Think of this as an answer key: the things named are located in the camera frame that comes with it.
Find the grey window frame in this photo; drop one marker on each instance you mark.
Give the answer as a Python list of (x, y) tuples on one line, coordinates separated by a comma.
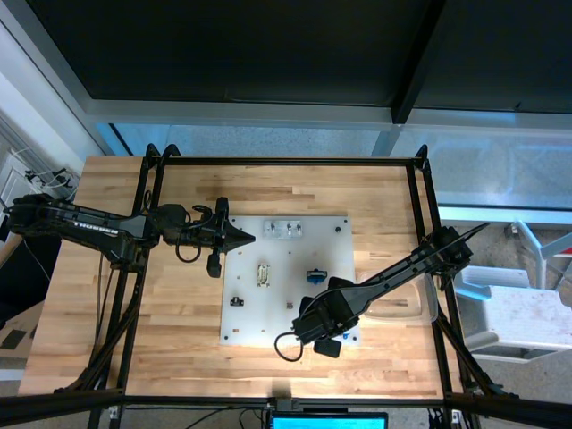
[(268, 114)]

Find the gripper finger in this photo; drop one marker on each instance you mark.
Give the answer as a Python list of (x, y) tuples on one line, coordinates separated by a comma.
[(237, 233), (237, 242)]

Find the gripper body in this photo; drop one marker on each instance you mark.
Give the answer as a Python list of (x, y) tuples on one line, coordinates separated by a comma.
[(328, 349), (219, 232)]

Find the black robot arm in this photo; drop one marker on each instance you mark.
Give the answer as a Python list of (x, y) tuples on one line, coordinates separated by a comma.
[(393, 272), (89, 225)]

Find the white plastic stool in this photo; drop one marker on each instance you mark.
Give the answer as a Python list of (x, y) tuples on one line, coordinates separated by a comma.
[(518, 313)]

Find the black wall post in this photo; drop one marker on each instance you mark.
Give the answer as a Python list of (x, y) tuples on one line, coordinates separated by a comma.
[(420, 67)]

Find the blue-edged screen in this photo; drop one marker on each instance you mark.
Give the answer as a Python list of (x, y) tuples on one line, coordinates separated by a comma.
[(328, 422)]

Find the clear plastic tub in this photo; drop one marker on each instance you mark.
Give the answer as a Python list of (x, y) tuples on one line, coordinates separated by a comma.
[(402, 308)]

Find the black aluminium frame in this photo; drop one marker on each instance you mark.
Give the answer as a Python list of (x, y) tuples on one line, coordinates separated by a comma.
[(286, 161)]

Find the white board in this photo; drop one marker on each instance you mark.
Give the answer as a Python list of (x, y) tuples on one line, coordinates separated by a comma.
[(268, 313)]

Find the grey connector housing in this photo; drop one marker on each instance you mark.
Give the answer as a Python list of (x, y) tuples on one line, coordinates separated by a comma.
[(264, 275)]

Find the clear bar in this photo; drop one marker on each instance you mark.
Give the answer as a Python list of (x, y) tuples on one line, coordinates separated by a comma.
[(281, 234)]

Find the black clamp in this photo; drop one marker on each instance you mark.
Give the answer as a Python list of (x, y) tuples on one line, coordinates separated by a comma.
[(237, 300)]

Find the blue connector mount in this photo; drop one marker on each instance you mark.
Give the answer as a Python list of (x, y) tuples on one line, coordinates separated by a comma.
[(315, 282)]

